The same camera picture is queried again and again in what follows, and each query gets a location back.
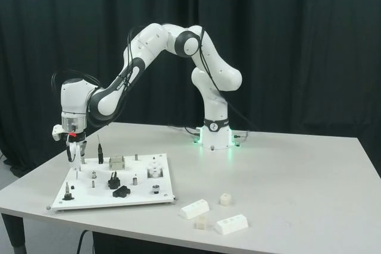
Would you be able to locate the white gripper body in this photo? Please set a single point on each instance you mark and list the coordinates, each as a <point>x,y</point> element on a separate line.
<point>78,151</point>

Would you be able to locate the round metal barrel plug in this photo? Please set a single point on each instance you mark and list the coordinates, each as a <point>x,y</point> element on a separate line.
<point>155,189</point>

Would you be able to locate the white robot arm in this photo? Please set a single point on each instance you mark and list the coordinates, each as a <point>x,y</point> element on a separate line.
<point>149,43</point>

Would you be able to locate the white square-hole peg holder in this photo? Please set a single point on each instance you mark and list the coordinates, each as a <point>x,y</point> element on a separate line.
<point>195,210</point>

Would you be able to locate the black angular plug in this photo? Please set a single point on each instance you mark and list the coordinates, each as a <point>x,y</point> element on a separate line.
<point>122,192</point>

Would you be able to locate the white round-hole peg holder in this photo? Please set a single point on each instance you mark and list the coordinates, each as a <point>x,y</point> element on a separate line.
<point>232,225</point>

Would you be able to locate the metal BNC plug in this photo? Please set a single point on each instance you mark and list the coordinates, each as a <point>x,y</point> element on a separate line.
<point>93,174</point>

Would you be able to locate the white task board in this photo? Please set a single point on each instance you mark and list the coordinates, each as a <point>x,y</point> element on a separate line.
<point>89,197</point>

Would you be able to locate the black table leg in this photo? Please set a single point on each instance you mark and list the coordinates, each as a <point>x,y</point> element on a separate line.
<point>13,233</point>

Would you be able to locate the small white cube holder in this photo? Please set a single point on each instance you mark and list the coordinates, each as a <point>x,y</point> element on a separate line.
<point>201,224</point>
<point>225,200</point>

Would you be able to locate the black curtain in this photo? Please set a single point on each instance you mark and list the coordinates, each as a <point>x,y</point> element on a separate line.
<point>268,43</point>

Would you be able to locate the black D-SUB plug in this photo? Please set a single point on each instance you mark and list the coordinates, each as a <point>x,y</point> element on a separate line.
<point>113,182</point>

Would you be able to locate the white small gear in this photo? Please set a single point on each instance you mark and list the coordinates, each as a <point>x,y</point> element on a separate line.
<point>154,172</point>

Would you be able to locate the grey plug on black base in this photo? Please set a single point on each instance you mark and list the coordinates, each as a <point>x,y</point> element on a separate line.
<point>68,196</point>

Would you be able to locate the grey metal connector housing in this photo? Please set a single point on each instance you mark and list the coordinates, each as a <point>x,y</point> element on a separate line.
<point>116,163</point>

